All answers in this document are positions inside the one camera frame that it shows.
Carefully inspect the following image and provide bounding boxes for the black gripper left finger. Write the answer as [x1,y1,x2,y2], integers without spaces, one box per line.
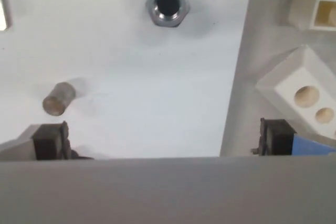
[0,121,71,162]

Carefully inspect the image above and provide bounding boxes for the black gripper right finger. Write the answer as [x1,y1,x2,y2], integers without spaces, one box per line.
[250,118,336,157]

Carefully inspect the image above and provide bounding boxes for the metal round peg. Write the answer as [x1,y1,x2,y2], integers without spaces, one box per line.
[42,82,77,116]

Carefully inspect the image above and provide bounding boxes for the white holder with round holes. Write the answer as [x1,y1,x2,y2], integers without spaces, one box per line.
[255,44,336,141]

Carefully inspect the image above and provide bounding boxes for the white task board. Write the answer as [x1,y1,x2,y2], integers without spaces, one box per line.
[0,0,255,159]

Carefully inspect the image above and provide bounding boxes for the white holder with square hole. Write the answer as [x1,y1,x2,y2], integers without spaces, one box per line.
[278,0,336,29]

